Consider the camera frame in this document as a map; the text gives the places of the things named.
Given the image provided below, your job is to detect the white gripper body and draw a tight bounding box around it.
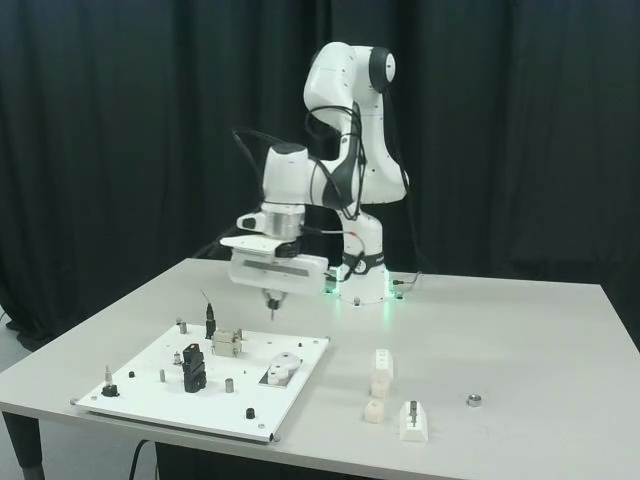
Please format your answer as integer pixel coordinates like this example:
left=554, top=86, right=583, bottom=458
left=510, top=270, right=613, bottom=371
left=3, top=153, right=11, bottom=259
left=228, top=248, right=330, bottom=296

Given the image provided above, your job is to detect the white peg holder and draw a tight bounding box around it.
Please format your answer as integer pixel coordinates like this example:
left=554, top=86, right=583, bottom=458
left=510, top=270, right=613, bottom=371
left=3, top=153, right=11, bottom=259
left=397, top=399, right=432, bottom=444

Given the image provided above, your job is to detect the flat white mounting plate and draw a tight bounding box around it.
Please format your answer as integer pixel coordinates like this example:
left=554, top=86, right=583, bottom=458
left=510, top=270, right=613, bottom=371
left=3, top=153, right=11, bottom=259
left=219, top=234, right=287, bottom=252

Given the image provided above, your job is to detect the beige connector block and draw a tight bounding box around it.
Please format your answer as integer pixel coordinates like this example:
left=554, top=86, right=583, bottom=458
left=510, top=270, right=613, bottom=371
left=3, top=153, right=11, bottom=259
left=210, top=327, right=247, bottom=359

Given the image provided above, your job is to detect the tall black plug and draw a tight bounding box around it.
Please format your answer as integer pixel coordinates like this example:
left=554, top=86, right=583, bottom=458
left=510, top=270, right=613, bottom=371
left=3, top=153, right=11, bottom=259
left=198, top=288, right=218, bottom=344

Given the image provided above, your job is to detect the white large gear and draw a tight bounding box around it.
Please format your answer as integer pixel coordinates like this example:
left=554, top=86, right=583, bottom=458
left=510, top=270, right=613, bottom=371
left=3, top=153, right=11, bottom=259
left=272, top=351, right=304, bottom=376

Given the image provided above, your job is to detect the white task board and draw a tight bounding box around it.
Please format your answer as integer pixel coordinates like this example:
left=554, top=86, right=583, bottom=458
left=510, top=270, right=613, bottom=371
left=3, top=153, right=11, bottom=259
left=69, top=319, right=333, bottom=444

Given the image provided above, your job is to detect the long white holder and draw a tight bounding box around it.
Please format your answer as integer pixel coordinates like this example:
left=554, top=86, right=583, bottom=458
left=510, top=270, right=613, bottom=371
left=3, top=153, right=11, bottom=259
left=371, top=348, right=398, bottom=379

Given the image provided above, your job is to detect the metal waterproof plug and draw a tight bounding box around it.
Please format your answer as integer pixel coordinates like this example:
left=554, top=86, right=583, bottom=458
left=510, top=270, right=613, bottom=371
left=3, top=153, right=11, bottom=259
left=99, top=364, right=121, bottom=400

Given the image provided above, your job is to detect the black curtain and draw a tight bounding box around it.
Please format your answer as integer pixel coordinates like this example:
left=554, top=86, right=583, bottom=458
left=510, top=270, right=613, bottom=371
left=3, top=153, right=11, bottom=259
left=0, top=0, right=640, bottom=332

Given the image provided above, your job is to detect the black table leg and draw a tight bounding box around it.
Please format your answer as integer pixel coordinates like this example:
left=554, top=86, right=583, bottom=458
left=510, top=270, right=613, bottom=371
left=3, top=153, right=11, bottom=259
left=0, top=410, right=45, bottom=480

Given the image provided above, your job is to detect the silver flange ring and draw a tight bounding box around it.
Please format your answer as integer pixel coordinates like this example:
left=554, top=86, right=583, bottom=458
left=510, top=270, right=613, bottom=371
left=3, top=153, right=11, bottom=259
left=262, top=208, right=307, bottom=239

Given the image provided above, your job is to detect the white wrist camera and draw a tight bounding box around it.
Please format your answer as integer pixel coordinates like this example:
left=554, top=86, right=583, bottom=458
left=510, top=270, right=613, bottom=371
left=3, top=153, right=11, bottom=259
left=235, top=211, right=269, bottom=234

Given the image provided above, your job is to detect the black base cable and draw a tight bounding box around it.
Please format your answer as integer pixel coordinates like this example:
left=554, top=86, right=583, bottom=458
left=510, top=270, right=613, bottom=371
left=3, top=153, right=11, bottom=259
left=391, top=271, right=424, bottom=292

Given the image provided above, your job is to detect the black camera cable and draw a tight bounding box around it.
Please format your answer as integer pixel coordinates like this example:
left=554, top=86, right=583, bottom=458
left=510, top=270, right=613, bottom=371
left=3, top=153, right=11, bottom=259
left=230, top=128, right=274, bottom=202

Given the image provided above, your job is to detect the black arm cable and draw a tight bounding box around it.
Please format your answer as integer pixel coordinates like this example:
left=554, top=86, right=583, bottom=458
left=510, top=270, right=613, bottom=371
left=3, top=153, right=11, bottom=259
left=304, top=99, right=401, bottom=222

